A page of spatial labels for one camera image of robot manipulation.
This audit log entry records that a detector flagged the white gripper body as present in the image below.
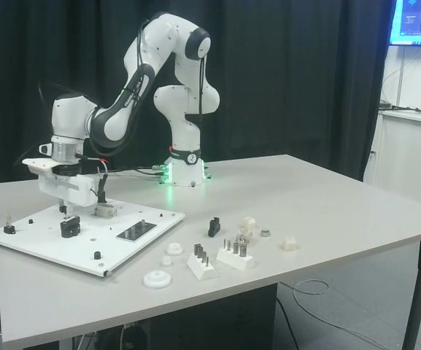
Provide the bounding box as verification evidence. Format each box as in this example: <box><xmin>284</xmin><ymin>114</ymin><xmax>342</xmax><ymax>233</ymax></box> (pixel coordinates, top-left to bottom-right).
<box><xmin>37</xmin><ymin>174</ymin><xmax>97</xmax><ymax>209</ymax></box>

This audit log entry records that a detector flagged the thin black rod red tag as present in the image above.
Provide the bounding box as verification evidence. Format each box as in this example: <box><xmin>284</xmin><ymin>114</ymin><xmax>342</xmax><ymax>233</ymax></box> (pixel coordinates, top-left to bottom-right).
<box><xmin>77</xmin><ymin>155</ymin><xmax>109</xmax><ymax>194</ymax></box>

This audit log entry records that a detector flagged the flat white mounting plate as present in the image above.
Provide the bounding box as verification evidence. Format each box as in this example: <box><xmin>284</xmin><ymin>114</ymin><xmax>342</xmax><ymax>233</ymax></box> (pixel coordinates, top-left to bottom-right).
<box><xmin>22</xmin><ymin>158</ymin><xmax>56</xmax><ymax>174</ymax></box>

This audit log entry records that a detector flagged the white task board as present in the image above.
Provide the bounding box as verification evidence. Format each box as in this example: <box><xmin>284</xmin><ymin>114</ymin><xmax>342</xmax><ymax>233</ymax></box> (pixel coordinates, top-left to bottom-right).
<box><xmin>0</xmin><ymin>192</ymin><xmax>188</xmax><ymax>281</ymax></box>

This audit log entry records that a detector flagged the white large gear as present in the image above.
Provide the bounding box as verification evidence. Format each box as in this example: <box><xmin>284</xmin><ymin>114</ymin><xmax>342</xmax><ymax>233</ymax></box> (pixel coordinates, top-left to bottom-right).
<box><xmin>143</xmin><ymin>271</ymin><xmax>173</xmax><ymax>291</ymax></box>

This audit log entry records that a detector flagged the black curtain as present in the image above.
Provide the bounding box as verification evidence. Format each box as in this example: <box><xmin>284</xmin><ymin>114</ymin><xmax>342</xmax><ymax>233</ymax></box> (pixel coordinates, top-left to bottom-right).
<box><xmin>0</xmin><ymin>0</ymin><xmax>392</xmax><ymax>185</ymax></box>

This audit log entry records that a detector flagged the black D-SUB plug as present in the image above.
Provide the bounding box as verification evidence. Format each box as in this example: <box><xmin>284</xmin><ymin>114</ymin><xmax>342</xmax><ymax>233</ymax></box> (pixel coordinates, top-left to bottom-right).
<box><xmin>207</xmin><ymin>216</ymin><xmax>222</xmax><ymax>238</ymax></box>

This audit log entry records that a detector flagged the white square peg holder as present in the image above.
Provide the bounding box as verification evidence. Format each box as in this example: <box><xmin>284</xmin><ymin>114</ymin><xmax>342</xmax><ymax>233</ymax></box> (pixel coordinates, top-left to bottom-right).
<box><xmin>187</xmin><ymin>252</ymin><xmax>218</xmax><ymax>281</ymax></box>

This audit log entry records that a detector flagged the white round peg holder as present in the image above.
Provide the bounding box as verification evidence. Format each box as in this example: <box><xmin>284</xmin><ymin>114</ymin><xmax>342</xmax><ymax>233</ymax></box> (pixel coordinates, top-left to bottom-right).
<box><xmin>216</xmin><ymin>249</ymin><xmax>255</xmax><ymax>271</ymax></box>

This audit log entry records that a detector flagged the white cabinet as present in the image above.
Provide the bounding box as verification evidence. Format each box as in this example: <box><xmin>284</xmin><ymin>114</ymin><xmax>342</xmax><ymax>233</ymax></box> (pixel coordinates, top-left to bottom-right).
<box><xmin>363</xmin><ymin>107</ymin><xmax>421</xmax><ymax>211</ymax></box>

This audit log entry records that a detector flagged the blue screen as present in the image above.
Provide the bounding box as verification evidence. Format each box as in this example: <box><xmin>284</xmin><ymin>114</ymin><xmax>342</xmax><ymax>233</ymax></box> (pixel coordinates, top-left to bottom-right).
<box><xmin>390</xmin><ymin>0</ymin><xmax>421</xmax><ymax>47</ymax></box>

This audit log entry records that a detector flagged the silver wrist ring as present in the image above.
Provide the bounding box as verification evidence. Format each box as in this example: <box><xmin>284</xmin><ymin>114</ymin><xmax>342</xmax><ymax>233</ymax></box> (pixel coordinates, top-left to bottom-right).
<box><xmin>50</xmin><ymin>141</ymin><xmax>77</xmax><ymax>163</ymax></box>

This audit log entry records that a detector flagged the black base cable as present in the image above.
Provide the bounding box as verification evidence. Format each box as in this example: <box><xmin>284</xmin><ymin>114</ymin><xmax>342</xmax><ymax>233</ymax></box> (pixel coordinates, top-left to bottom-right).
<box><xmin>107</xmin><ymin>166</ymin><xmax>168</xmax><ymax>182</ymax></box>

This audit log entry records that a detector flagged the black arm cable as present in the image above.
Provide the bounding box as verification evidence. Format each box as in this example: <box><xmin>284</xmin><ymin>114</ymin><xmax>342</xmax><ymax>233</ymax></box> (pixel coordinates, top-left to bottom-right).
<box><xmin>36</xmin><ymin>20</ymin><xmax>207</xmax><ymax>158</ymax></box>

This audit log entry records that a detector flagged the grey floor cable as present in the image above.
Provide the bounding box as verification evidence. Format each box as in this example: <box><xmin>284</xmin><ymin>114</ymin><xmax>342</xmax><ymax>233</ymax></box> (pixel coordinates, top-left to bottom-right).
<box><xmin>275</xmin><ymin>279</ymin><xmax>421</xmax><ymax>350</ymax></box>

